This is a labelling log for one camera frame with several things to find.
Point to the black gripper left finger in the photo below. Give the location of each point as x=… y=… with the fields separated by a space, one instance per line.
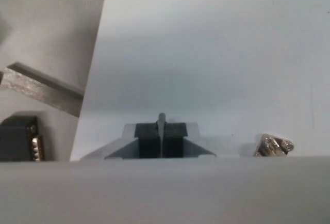
x=148 y=141

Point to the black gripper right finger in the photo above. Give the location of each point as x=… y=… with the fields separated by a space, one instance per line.
x=174 y=141

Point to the metal round peg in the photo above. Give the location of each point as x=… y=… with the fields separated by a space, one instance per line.
x=161 y=124

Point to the white task board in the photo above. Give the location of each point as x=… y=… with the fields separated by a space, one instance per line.
x=206 y=61

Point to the grey metal bar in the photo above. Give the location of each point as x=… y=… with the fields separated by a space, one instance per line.
x=41 y=89

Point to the black D-SUB plug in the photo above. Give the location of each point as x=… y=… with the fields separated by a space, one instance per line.
x=18 y=141

